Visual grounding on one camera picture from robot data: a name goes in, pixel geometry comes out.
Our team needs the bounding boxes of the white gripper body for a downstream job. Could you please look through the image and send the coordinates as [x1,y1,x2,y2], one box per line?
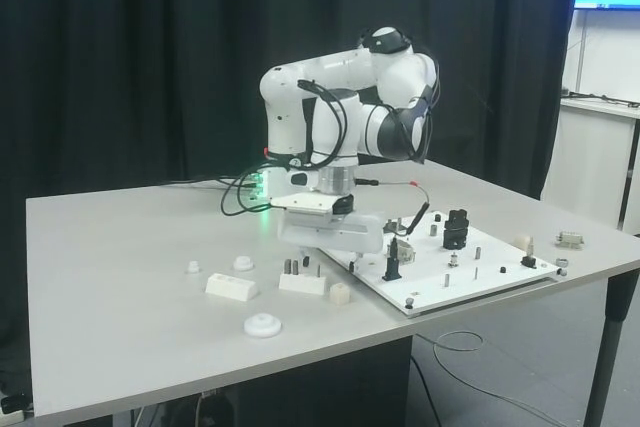
[277,210,387,255]

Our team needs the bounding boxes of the white empty peg holder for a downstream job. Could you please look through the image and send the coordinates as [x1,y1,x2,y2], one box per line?
[204,272,259,301]

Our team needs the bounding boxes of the black plug on stand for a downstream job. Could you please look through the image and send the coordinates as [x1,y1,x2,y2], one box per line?
[382,239,404,283]

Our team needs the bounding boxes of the white large gear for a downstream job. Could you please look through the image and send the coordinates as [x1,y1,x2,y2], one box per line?
[243,313,284,339]

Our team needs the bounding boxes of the white task board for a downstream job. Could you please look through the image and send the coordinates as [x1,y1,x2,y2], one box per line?
[319,206,569,320]

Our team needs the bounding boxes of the black clamp block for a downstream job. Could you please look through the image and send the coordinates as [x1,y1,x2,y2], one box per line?
[442,207,471,251]

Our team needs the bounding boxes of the black curtain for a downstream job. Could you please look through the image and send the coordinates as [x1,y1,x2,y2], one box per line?
[0,0,577,401]

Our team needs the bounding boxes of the white cabinet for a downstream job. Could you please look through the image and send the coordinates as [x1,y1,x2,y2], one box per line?
[556,91,640,237]

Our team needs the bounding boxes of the dark table leg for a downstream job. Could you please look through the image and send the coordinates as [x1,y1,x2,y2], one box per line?
[596,274,630,427]

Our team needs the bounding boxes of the thin black rod on wire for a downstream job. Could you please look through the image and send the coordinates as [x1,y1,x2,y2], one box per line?
[355,176,431,235]

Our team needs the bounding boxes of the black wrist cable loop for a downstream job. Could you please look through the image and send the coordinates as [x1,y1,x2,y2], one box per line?
[218,78,352,217]

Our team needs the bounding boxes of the black floor cable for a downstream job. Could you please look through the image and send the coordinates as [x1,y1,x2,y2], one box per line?
[410,330,569,427]

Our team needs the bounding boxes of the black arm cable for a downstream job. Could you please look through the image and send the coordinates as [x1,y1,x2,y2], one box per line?
[392,44,443,167]

